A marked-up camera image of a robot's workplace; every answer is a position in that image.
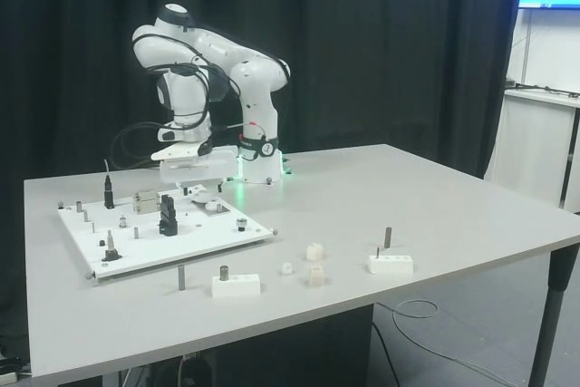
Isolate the white power strip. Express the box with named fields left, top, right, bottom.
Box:
left=0, top=359, right=28, bottom=382

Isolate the black curtain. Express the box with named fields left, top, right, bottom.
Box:
left=0, top=0, right=529, bottom=374

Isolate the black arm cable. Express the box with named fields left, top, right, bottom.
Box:
left=132, top=19, right=292, bottom=105

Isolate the black floor cable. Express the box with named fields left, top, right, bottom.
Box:
left=373, top=323, right=396, bottom=387

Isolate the grey floor cable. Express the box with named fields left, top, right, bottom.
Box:
left=391, top=299, right=531, bottom=387

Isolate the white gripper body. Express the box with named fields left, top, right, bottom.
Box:
left=158, top=146, right=239, bottom=189

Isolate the black cable on cabinet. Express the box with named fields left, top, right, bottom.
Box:
left=505, top=80, right=580, bottom=99

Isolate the black D-SUB plug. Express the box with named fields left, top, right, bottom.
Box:
left=158, top=194, right=179, bottom=237

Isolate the dark grey table leg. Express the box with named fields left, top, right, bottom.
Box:
left=529, top=241, right=580, bottom=387

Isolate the white task board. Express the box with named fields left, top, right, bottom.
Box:
left=56, top=190, right=278, bottom=282

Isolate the metal bolt with black base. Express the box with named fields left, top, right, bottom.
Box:
left=102, top=230, right=121, bottom=264

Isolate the black Ethernet plug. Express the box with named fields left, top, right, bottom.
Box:
left=101, top=159, right=117, bottom=211

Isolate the black looped gripper cable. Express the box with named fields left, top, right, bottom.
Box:
left=112, top=121, right=164, bottom=166

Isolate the white cabinet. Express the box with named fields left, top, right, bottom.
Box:
left=487, top=87, right=580, bottom=214

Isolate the white peg holder block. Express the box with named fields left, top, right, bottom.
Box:
left=365, top=254, right=415, bottom=276
left=210, top=272, right=263, bottom=300

